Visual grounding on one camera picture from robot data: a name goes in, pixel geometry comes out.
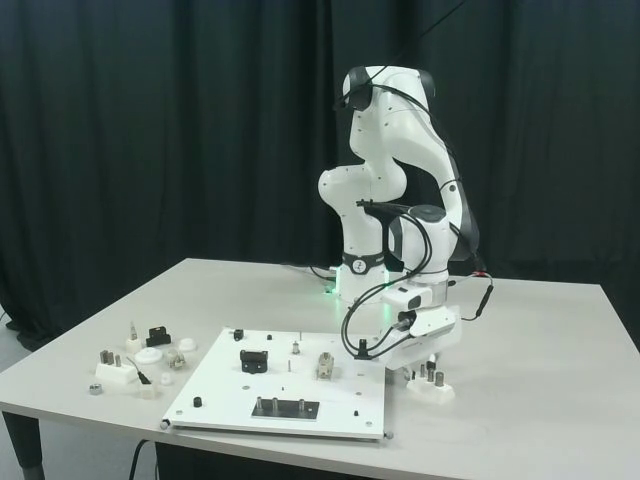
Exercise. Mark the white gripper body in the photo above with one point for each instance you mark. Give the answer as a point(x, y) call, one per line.
point(440, 340)

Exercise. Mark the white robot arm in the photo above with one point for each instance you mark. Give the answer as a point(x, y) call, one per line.
point(380, 150)

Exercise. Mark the white round peg holder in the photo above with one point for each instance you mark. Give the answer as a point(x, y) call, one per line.
point(432, 392)

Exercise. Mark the white square peg holder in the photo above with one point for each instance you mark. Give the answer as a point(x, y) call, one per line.
point(115, 379)

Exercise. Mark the white task board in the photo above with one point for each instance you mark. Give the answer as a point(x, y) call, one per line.
point(280, 385)

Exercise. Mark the black controller cabinet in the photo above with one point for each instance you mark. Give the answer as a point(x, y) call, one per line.
point(275, 460)

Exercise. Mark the white medium gear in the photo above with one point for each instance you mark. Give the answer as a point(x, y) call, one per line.
point(186, 345)

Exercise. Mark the beige waterproof plug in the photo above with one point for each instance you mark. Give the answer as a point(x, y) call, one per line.
point(177, 360)

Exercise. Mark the white small gear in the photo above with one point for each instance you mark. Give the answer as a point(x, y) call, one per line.
point(168, 378)

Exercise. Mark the black D-SUB plug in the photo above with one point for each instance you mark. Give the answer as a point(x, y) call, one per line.
point(158, 337)

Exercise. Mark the white large gear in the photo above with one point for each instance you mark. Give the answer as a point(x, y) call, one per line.
point(149, 356)

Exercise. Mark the small white USB holder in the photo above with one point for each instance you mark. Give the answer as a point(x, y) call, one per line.
point(148, 392)

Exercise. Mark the black USB plug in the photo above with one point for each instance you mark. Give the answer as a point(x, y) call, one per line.
point(144, 378)

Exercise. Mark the small white Ethernet holder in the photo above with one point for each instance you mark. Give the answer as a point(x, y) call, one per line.
point(132, 344)

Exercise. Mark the clear Ethernet plug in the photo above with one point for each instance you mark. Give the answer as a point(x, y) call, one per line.
point(133, 331)

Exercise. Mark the metal bolt nut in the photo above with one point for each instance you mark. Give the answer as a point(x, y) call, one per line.
point(95, 389)

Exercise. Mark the black curtains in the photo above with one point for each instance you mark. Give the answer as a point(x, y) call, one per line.
point(150, 125)

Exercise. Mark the black table leg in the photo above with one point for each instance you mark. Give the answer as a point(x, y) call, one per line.
point(22, 450)

